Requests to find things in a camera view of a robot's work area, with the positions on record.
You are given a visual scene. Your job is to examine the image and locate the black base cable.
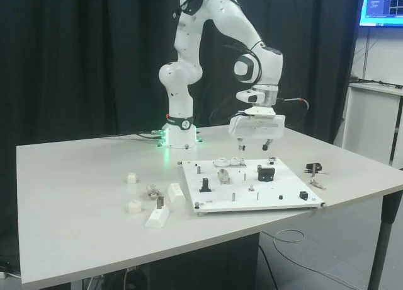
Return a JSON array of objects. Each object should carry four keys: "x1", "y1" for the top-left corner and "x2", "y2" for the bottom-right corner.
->
[{"x1": 106, "y1": 130, "x2": 167, "y2": 140}]

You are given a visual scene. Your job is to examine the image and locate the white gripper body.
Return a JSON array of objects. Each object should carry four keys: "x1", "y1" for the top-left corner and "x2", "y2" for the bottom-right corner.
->
[{"x1": 229, "y1": 113, "x2": 287, "y2": 141}]

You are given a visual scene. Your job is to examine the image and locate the black curtains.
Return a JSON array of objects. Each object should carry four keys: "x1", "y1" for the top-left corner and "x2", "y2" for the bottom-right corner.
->
[{"x1": 0, "y1": 0, "x2": 361, "y2": 153}]

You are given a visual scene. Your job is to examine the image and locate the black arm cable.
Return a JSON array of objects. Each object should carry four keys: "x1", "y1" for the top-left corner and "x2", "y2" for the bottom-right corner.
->
[{"x1": 219, "y1": 39, "x2": 266, "y2": 83}]

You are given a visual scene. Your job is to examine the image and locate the black device with cables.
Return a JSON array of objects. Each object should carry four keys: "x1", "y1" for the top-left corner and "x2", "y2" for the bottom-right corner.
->
[{"x1": 348, "y1": 76, "x2": 403, "y2": 90}]

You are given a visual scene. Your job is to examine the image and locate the white peg holder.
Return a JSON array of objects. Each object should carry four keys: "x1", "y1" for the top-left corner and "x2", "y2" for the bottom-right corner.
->
[
  {"x1": 144, "y1": 207, "x2": 171, "y2": 229},
  {"x1": 167, "y1": 183, "x2": 185, "y2": 204}
]

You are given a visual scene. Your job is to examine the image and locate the dark table leg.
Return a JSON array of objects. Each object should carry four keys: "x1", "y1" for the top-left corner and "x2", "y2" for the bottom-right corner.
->
[{"x1": 368, "y1": 192, "x2": 395, "y2": 290}]

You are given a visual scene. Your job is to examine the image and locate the tangled metal plug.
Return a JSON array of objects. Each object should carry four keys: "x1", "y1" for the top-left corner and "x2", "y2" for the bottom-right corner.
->
[{"x1": 145, "y1": 184, "x2": 161, "y2": 199}]

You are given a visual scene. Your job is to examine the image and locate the grey floor cable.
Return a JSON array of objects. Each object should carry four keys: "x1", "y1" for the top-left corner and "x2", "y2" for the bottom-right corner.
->
[{"x1": 271, "y1": 228, "x2": 403, "y2": 290}]

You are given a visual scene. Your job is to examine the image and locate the blue screen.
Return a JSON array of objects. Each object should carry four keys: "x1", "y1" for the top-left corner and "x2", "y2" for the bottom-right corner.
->
[{"x1": 358, "y1": 0, "x2": 403, "y2": 28}]

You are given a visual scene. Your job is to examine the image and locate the white task board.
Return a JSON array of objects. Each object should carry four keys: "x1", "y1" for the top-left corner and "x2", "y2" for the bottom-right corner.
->
[{"x1": 177, "y1": 157, "x2": 327, "y2": 216}]

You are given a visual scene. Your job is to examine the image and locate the white cabinet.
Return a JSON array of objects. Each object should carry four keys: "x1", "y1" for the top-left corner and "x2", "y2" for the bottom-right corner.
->
[{"x1": 341, "y1": 81, "x2": 403, "y2": 171}]

